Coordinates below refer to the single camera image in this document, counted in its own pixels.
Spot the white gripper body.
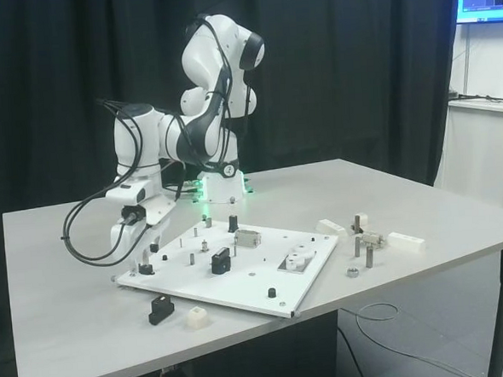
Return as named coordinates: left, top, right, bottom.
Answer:
left=109, top=214, right=166, bottom=269

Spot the flat white mounting plate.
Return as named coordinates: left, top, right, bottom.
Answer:
left=142, top=196, right=179, bottom=228

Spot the black D-SUB plug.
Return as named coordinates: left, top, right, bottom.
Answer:
left=146, top=294, right=176, bottom=328

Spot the white task board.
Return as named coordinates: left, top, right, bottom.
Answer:
left=110, top=210, right=344, bottom=330

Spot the white large gear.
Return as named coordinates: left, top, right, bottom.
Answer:
left=294, top=242, right=318, bottom=259

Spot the long white holder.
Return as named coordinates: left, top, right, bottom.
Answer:
left=385, top=229, right=428, bottom=256
left=314, top=217, right=350, bottom=239

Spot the black curtain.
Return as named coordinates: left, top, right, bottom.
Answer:
left=0, top=0, right=478, bottom=224

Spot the metal connector plug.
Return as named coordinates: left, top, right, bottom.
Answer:
left=360, top=230, right=387, bottom=252

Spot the white cabinet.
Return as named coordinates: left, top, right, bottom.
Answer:
left=428, top=93, right=503, bottom=220

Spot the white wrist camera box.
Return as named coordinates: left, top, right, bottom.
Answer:
left=104, top=181, right=149, bottom=207

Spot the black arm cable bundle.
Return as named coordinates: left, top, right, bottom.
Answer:
left=48, top=15, right=257, bottom=270

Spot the thin grey floor cable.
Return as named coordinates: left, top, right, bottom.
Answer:
left=338, top=294, right=497, bottom=377

